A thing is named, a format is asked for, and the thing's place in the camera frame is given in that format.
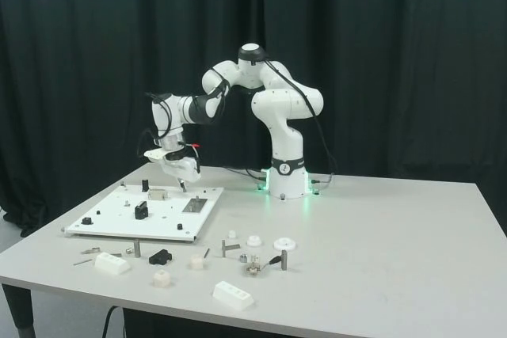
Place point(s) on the small grey metal part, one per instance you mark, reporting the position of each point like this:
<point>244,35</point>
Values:
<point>89,251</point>

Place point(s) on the white medium gear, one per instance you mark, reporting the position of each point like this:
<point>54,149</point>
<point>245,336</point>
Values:
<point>253,241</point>

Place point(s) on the clear Ethernet plug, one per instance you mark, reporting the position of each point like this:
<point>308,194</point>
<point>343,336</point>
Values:
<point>255,260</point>

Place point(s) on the white task board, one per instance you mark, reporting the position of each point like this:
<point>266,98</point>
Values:
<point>119,219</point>

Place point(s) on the white small gear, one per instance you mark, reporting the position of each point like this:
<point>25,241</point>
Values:
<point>231,234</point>

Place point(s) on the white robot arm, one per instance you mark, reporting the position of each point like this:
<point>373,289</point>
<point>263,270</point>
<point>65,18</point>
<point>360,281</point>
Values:
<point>285,144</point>

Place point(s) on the thin black rod red tag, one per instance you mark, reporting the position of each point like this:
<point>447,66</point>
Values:
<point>197,160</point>

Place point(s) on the white large gear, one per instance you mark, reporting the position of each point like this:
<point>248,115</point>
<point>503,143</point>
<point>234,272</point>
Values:
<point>284,244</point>

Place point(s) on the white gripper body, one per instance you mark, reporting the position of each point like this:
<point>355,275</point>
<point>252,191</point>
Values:
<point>182,168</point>

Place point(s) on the long white peg holder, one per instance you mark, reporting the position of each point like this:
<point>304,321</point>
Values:
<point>233,294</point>
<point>112,263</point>

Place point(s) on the black curtain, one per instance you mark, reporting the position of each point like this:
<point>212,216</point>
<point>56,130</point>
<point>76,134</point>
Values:
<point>79,57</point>

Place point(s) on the white wrist camera plate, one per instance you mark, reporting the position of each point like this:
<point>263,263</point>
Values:
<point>154,154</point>

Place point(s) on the small white cube holder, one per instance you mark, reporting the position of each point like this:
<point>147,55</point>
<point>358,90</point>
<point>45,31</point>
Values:
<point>161,278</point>
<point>197,262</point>

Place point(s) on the thin metal square peg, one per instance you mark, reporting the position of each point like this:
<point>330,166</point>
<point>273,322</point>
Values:
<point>206,253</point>

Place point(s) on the black D-SUB plug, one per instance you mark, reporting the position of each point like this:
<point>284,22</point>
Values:
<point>141,211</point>

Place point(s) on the black table leg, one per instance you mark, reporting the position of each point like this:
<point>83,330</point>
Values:
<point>17,310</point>

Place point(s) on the small black plug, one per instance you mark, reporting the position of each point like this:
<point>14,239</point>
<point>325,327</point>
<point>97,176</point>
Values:
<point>145,185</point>

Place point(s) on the thin metal round peg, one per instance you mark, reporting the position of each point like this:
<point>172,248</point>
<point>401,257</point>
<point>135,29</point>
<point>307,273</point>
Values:
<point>81,262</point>

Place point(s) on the black stepped plug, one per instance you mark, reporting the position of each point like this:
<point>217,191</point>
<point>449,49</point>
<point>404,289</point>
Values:
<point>160,257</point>

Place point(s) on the metal hex nut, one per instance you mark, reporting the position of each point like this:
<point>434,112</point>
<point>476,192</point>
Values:
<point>242,257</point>

